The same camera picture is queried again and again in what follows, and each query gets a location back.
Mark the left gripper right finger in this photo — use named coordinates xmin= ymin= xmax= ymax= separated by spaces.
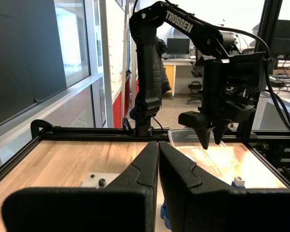
xmin=158 ymin=141 xmax=290 ymax=232

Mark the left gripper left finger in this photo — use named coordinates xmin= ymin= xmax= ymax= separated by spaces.
xmin=1 ymin=141 xmax=159 ymax=232

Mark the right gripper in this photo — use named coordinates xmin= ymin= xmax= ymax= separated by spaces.
xmin=196 ymin=51 xmax=268 ymax=150

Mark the clear plastic tub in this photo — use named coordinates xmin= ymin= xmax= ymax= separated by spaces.
xmin=167 ymin=128 xmax=247 ymax=176

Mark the blue plastic clamp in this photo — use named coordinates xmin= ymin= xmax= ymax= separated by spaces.
xmin=230 ymin=180 xmax=247 ymax=190

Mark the black office chair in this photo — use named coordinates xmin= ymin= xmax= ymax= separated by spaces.
xmin=187 ymin=60 xmax=206 ymax=105

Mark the blue plastic part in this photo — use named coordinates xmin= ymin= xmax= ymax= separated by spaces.
xmin=159 ymin=202 xmax=173 ymax=231

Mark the yellow drawer cabinet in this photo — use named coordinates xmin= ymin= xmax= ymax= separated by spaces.
xmin=162 ymin=65 xmax=174 ymax=84

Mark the black electronics box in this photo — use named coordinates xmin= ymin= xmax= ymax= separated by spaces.
xmin=275 ymin=145 xmax=290 ymax=170

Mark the black hanging jacket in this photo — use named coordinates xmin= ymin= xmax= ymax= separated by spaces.
xmin=154 ymin=36 xmax=173 ymax=94

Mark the large black monitor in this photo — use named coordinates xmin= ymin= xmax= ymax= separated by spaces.
xmin=270 ymin=19 xmax=290 ymax=61

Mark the black metal frame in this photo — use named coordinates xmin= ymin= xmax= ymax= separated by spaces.
xmin=0 ymin=0 xmax=290 ymax=192

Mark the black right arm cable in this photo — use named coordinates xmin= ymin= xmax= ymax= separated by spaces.
xmin=217 ymin=24 xmax=290 ymax=134

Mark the white desk with cables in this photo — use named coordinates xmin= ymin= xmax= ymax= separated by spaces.
xmin=252 ymin=72 xmax=290 ymax=131

